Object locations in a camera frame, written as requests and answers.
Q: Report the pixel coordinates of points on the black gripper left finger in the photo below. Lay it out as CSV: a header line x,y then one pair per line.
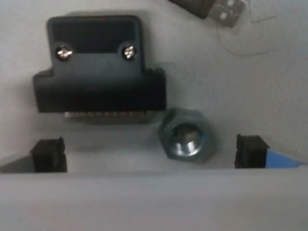
x,y
48,156

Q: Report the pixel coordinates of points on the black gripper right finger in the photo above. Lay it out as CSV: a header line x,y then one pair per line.
x,y
251,154

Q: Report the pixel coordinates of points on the metal hex nut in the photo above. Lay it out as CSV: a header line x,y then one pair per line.
x,y
178,149

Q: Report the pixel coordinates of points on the black D-SUB plug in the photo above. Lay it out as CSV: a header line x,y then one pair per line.
x,y
96,91

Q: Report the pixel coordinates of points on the metal USB plug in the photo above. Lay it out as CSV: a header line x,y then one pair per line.
x,y
223,14

